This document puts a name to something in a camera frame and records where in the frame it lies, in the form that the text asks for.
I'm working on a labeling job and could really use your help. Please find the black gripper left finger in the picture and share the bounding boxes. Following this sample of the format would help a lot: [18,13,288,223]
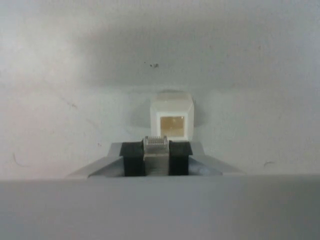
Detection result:
[67,141,146,178]

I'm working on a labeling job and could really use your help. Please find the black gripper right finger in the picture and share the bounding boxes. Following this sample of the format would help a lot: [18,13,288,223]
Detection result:
[167,140,248,177]

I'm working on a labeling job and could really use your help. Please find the clear Ethernet plug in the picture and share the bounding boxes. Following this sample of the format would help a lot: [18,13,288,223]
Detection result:
[141,135,171,176]

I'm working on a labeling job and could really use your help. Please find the small white plug holder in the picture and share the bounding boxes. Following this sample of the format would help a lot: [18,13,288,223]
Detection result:
[149,90,197,141]

